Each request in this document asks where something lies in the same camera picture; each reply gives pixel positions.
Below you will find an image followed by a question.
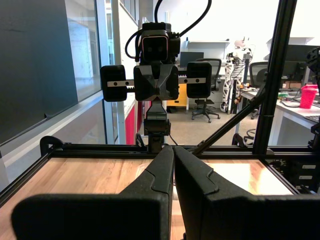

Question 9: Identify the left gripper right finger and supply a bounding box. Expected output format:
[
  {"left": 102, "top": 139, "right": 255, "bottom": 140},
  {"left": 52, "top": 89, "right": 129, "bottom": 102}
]
[{"left": 174, "top": 146, "right": 320, "bottom": 240}]

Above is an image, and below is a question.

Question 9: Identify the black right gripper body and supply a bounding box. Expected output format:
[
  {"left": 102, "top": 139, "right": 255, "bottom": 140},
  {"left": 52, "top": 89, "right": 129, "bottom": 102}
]
[{"left": 100, "top": 61, "right": 213, "bottom": 102}]

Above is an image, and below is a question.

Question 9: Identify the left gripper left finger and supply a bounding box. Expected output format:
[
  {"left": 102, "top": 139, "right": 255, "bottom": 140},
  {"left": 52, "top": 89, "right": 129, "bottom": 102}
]
[{"left": 11, "top": 145, "right": 175, "bottom": 240}]

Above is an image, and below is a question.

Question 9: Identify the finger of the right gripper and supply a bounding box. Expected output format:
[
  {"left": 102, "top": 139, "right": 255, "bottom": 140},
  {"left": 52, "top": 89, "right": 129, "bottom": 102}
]
[
  {"left": 133, "top": 65, "right": 158, "bottom": 102},
  {"left": 156, "top": 65, "right": 180, "bottom": 100}
]

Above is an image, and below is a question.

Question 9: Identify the yellow cabinet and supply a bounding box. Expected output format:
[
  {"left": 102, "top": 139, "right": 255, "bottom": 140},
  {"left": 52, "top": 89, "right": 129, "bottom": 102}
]
[{"left": 166, "top": 83, "right": 188, "bottom": 108}]

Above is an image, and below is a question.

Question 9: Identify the black computer monitor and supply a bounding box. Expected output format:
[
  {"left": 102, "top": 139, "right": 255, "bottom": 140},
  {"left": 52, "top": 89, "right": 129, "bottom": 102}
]
[
  {"left": 282, "top": 44, "right": 320, "bottom": 78},
  {"left": 179, "top": 51, "right": 205, "bottom": 68}
]

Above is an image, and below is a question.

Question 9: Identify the white humanoid robot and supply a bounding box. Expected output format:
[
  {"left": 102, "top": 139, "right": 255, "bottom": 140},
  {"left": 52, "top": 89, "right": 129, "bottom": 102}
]
[{"left": 219, "top": 37, "right": 253, "bottom": 115}]

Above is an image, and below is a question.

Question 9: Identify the white desk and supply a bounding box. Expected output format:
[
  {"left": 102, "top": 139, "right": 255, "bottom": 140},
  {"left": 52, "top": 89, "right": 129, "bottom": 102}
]
[{"left": 274, "top": 99, "right": 320, "bottom": 146}]

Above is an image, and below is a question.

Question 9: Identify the red plastic bin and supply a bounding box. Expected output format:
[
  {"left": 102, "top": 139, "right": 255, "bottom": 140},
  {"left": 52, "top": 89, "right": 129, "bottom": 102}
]
[{"left": 299, "top": 84, "right": 319, "bottom": 110}]

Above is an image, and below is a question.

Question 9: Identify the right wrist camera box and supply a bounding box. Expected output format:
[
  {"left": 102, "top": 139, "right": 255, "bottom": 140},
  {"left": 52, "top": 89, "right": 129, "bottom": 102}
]
[{"left": 139, "top": 21, "right": 182, "bottom": 63}]

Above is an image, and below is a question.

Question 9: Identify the black aluminium frame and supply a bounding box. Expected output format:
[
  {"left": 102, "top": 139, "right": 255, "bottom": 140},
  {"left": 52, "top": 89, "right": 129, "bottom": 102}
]
[{"left": 0, "top": 0, "right": 320, "bottom": 208}]

